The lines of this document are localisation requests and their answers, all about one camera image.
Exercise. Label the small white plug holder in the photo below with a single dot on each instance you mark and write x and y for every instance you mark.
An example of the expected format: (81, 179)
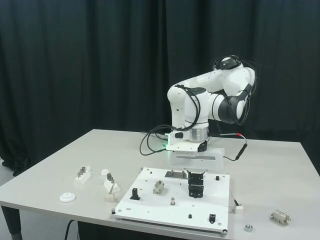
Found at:
(238, 208)
(111, 197)

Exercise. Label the white large gear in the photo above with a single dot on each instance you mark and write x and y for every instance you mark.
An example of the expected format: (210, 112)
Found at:
(67, 197)

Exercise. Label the small white sensor box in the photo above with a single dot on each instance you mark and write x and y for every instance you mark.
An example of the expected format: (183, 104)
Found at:
(187, 137)

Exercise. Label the white peg holder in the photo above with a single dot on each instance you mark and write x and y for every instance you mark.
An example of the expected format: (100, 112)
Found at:
(81, 180)
(108, 186)

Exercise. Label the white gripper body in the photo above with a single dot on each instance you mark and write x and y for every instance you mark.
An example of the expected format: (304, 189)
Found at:
(216, 163)

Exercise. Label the white small gear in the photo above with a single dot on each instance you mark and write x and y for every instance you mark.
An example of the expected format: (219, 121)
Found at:
(88, 168)

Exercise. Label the white task board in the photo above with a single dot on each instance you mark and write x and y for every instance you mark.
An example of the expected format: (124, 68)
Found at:
(162, 215)

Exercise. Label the metal BNC plug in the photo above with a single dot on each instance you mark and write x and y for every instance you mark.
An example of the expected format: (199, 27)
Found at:
(172, 201)

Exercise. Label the beige waterproof plug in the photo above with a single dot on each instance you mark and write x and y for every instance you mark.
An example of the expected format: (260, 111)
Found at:
(281, 216)

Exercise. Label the white medium gear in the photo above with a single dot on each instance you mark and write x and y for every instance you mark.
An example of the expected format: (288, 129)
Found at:
(105, 173)

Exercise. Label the dark grey table leg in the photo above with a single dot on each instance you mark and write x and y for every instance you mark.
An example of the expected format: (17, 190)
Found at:
(11, 222)

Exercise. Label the black curtain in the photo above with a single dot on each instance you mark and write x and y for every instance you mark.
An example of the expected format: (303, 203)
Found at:
(75, 62)

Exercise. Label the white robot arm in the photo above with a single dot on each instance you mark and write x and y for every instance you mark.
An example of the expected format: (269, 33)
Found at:
(182, 107)

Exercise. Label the black D-SUB plug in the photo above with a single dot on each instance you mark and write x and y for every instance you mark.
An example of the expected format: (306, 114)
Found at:
(195, 179)

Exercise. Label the metal hex nut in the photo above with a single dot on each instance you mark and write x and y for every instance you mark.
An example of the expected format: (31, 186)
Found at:
(248, 227)

